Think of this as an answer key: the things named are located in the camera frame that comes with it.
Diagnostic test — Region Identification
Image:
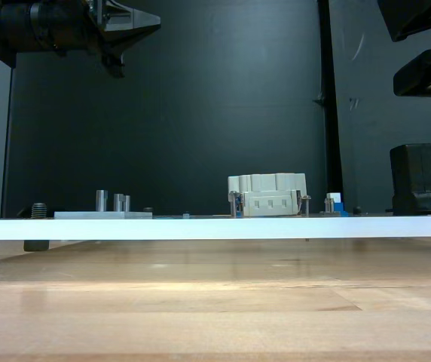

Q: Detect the grey metal plate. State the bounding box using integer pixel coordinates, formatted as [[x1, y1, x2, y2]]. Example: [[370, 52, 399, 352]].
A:
[[53, 210, 153, 219]]

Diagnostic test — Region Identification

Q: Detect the small connector block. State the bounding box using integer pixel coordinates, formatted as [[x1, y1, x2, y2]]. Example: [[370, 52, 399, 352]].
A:
[[323, 192, 347, 216]]

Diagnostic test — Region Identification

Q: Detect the white task board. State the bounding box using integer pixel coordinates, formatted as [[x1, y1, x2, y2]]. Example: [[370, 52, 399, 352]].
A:
[[0, 213, 431, 242]]

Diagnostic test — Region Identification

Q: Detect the beige connector housing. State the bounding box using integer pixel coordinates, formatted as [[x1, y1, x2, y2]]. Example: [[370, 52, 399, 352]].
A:
[[227, 172, 307, 218]]

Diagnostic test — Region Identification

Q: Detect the black room pillar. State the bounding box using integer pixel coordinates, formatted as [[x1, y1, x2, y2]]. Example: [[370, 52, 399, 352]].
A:
[[316, 0, 344, 216]]

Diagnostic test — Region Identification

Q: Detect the black socket housing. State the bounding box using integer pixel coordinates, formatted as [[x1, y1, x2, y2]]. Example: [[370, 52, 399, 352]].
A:
[[387, 142, 431, 216]]

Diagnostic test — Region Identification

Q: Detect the black board foot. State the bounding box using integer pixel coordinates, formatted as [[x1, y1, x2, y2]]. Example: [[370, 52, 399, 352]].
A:
[[23, 240, 50, 253]]

